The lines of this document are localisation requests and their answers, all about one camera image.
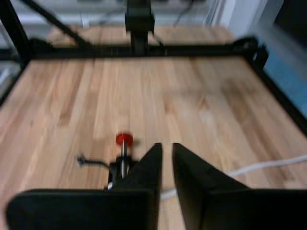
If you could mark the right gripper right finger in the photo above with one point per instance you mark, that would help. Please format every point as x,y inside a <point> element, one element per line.
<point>227,210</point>

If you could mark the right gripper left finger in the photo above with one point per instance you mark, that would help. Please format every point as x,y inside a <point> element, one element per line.
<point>96,210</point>

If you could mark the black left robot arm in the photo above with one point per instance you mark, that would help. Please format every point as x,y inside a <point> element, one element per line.
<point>140,19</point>

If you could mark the black vise red knob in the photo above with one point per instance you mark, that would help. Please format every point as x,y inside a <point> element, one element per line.
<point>124,139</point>

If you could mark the black metal frame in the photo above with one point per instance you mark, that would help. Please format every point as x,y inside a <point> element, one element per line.
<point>72,51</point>

